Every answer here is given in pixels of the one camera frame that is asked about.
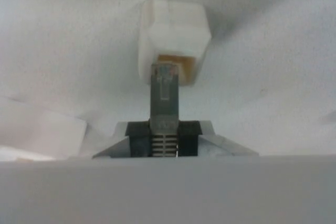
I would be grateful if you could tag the grey Ethernet plug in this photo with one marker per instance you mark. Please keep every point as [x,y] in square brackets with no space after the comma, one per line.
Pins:
[164,98]

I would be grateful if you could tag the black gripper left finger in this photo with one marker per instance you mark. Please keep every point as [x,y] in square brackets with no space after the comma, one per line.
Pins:
[137,140]

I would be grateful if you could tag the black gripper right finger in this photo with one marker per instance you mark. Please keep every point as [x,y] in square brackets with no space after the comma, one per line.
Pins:
[190,140]

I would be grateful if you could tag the white cube Ethernet holder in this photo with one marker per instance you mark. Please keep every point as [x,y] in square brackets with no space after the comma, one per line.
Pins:
[173,32]

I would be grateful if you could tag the wide white peg holder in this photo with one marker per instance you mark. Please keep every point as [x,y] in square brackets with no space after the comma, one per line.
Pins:
[52,134]

